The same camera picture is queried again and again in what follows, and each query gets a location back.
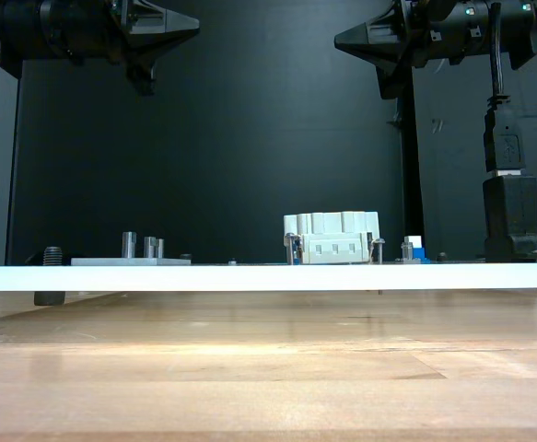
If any black USB plug with cable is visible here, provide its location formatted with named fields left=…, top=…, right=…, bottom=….
left=483, top=2, right=526, bottom=178

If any grey multi-pin connector housing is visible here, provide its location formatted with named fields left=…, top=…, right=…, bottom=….
left=283, top=210, right=382, bottom=266

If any black USB socket housing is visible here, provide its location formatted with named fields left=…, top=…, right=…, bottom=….
left=474, top=174, right=537, bottom=264

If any small terminal block connector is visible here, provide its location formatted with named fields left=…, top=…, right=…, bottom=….
left=399, top=234, right=428, bottom=264

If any flat aluminium plate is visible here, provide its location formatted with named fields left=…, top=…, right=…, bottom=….
left=70, top=257, right=192, bottom=267

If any white task board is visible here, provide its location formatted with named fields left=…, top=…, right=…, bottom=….
left=0, top=264, right=537, bottom=293

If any black rubber foot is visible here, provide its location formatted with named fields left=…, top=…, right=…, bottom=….
left=33, top=290, right=65, bottom=307

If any black frame post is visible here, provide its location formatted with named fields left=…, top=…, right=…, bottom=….
left=387, top=59, right=426, bottom=264

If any tall silver metal post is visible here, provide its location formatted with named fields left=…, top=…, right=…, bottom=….
left=121, top=231, right=138, bottom=260

